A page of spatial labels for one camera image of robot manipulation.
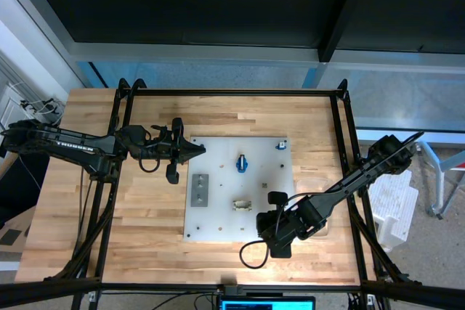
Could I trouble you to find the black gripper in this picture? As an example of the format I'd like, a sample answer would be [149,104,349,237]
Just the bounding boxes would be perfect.
[145,117,207,184]
[256,191,310,259]

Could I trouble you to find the white taskboard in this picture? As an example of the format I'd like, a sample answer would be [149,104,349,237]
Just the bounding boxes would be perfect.
[183,135,294,244]

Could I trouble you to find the grey plate with posts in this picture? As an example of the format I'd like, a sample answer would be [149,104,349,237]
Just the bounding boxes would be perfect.
[189,173,211,208]

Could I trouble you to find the clear plastic tub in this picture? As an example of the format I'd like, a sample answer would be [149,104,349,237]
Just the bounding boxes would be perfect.
[293,176,332,240]

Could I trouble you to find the laptop screen with blue edge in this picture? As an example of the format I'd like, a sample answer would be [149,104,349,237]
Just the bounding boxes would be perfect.
[217,295,317,310]

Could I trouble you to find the white plastic crate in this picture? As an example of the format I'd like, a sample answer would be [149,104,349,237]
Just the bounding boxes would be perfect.
[365,170,419,253]

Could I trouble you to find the brown cardboard sheet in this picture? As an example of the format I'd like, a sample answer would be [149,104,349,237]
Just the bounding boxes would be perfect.
[0,204,37,256]

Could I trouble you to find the grey red metal stand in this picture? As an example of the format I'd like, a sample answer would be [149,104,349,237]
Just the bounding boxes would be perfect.
[416,141,465,221]

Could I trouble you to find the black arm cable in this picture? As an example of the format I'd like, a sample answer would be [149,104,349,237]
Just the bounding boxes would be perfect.
[139,123,171,174]

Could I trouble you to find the blue connector mount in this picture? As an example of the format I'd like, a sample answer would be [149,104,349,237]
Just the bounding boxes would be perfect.
[235,153,250,174]

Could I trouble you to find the small black camera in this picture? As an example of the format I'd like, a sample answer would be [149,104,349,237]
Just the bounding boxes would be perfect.
[220,276,240,295]

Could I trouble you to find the black aluminium frame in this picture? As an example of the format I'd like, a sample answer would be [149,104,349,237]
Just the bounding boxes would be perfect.
[0,77,465,310]

